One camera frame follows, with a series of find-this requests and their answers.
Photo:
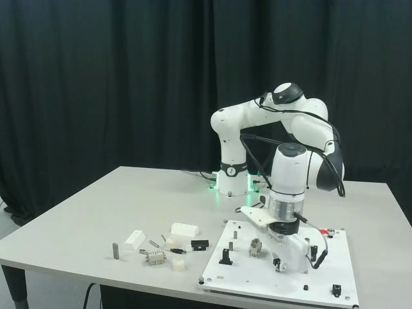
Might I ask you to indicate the white task board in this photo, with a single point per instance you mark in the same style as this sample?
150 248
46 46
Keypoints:
251 280

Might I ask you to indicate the white medium gear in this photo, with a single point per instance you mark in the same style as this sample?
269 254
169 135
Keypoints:
178 264

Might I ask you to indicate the metal round peg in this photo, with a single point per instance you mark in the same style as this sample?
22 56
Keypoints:
154 243

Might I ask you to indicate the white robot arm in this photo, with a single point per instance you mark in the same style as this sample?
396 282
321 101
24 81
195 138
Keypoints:
231 128

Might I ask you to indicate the black rectangular plug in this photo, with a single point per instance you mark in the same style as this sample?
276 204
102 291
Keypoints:
199 245

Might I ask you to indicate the beige multi-pin plug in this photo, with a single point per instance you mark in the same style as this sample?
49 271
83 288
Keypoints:
154 257

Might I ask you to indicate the white small gear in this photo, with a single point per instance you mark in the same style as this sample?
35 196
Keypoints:
172 242

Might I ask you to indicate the metal square peg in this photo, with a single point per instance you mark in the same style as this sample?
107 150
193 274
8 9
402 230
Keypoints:
116 251

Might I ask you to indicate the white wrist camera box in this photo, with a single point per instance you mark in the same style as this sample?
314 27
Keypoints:
263 200

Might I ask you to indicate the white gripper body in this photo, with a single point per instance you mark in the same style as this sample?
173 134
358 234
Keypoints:
297 256

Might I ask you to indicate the black curtain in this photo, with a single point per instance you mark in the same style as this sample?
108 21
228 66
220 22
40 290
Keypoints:
96 80

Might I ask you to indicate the metal bolt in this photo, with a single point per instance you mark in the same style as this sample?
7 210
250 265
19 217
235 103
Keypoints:
331 232

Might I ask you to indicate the small white peg holder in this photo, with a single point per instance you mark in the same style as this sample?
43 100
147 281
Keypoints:
133 239

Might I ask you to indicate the large white peg holder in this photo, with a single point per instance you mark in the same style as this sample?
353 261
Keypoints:
185 230

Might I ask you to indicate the black table leg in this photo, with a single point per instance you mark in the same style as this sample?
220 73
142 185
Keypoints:
14 286

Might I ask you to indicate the white flat mount plate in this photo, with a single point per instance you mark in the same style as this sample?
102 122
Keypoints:
257 217

